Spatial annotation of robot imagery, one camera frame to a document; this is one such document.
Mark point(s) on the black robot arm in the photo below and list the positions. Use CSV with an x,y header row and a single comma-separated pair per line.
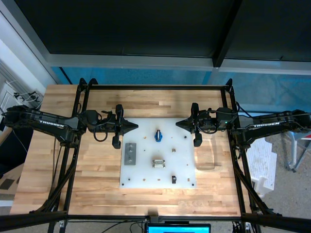
x,y
48,122
267,125

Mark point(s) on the white task board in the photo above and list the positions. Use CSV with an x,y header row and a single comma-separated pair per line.
x,y
167,143

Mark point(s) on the clear plastic tub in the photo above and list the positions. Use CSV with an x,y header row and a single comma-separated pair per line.
x,y
206,155

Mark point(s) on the blue round socket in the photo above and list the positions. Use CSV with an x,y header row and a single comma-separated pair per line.
x,y
155,137

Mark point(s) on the white styrofoam packing piece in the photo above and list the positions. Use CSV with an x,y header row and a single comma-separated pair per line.
x,y
262,165

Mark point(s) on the grey HAN10E connector insert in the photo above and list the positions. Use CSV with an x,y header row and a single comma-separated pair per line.
x,y
159,163

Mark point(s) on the small black table camera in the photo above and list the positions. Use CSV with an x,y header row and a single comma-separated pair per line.
x,y
154,219

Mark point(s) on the blue laptop screen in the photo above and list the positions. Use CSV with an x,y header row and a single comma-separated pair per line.
x,y
177,229

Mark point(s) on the brown cardboard box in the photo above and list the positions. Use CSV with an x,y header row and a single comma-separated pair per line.
x,y
14,174

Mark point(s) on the grey metal plate with pegs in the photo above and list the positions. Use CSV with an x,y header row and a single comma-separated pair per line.
x,y
127,155

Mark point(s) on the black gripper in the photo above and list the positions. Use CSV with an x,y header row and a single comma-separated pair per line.
x,y
197,140
117,142

